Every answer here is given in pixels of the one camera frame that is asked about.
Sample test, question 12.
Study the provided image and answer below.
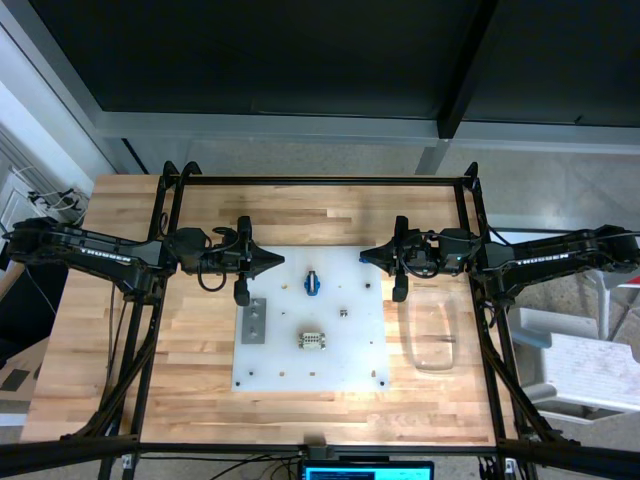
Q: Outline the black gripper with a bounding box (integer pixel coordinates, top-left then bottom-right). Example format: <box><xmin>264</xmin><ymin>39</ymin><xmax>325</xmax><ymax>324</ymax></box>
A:
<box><xmin>218</xmin><ymin>215</ymin><xmax>285</xmax><ymax>308</ymax></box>
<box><xmin>360</xmin><ymin>215</ymin><xmax>434</xmax><ymax>303</ymax></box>

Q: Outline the blue clamp with silver bar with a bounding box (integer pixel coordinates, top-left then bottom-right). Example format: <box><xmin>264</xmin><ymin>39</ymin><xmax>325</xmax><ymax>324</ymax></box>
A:
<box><xmin>301</xmin><ymin>269</ymin><xmax>324</xmax><ymax>298</ymax></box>

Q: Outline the grey metal plate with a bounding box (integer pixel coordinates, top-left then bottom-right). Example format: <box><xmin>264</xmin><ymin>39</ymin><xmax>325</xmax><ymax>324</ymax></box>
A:
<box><xmin>241</xmin><ymin>297</ymin><xmax>268</xmax><ymax>346</ymax></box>

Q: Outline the white plastic board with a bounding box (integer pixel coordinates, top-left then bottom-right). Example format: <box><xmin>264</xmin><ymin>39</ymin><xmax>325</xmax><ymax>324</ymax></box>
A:
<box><xmin>230</xmin><ymin>244</ymin><xmax>391</xmax><ymax>392</ymax></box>

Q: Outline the clear plastic tub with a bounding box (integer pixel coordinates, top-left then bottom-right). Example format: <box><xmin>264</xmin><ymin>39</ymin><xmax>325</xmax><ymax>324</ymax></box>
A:
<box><xmin>405</xmin><ymin>290</ymin><xmax>461</xmax><ymax>375</ymax></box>

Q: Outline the power strip with plugs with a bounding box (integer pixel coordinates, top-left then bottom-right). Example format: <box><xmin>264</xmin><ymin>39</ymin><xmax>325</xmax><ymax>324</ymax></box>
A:
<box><xmin>24</xmin><ymin>185</ymin><xmax>87</xmax><ymax>214</ymax></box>

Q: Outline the blue-edged screen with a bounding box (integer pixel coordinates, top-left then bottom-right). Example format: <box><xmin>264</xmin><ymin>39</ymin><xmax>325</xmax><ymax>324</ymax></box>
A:
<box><xmin>298</xmin><ymin>460</ymin><xmax>436</xmax><ymax>480</ymax></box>

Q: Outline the white step stool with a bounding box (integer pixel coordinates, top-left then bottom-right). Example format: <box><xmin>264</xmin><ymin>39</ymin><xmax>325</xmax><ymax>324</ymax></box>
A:
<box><xmin>509</xmin><ymin>304</ymin><xmax>640</xmax><ymax>425</ymax></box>

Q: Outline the black box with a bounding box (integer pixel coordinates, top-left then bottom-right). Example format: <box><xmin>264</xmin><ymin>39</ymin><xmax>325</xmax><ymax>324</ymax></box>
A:
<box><xmin>0</xmin><ymin>259</ymin><xmax>69</xmax><ymax>361</ymax></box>

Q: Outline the cardboard box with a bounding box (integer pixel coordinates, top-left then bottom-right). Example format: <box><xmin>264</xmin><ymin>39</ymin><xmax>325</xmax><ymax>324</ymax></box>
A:
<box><xmin>0</xmin><ymin>335</ymin><xmax>52</xmax><ymax>402</ymax></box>

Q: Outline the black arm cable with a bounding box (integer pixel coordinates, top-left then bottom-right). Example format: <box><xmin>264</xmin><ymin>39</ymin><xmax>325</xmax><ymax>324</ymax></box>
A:
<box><xmin>197</xmin><ymin>267</ymin><xmax>227</xmax><ymax>293</ymax></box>

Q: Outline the black metal frame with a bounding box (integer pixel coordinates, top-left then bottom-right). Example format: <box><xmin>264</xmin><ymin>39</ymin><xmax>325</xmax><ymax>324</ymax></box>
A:
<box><xmin>0</xmin><ymin>159</ymin><xmax>640</xmax><ymax>480</ymax></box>

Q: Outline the grey aluminium backdrop frame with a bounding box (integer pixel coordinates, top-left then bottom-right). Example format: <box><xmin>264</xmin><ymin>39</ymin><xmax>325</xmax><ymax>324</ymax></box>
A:
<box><xmin>0</xmin><ymin>0</ymin><xmax>640</xmax><ymax>176</ymax></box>

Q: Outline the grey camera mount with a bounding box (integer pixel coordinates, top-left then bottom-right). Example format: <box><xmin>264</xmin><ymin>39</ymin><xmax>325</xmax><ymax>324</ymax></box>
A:
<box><xmin>301</xmin><ymin>433</ymin><xmax>333</xmax><ymax>460</ymax></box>

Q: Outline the black upright post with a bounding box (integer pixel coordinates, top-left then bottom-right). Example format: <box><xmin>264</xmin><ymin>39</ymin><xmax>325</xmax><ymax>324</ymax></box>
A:
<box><xmin>437</xmin><ymin>0</ymin><xmax>499</xmax><ymax>140</ymax></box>

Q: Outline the white metal chair frame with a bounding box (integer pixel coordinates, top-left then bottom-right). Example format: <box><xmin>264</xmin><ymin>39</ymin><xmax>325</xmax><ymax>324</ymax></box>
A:
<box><xmin>574</xmin><ymin>269</ymin><xmax>614</xmax><ymax>341</ymax></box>

